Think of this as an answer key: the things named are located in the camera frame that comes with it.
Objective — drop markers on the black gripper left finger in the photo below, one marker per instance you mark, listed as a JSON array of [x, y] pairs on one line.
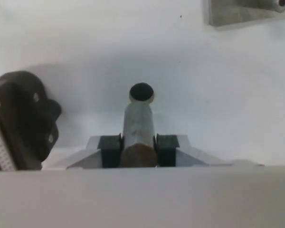
[[108, 149]]

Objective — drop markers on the white task board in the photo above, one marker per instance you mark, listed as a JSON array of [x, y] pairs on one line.
[[142, 52]]

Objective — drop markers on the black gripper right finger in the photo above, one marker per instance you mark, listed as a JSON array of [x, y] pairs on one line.
[[167, 149]]

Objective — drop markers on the metal round peg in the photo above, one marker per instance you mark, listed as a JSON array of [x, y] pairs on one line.
[[137, 133]]

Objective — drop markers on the black D-SUB plug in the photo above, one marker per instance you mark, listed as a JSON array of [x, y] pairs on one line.
[[23, 118]]

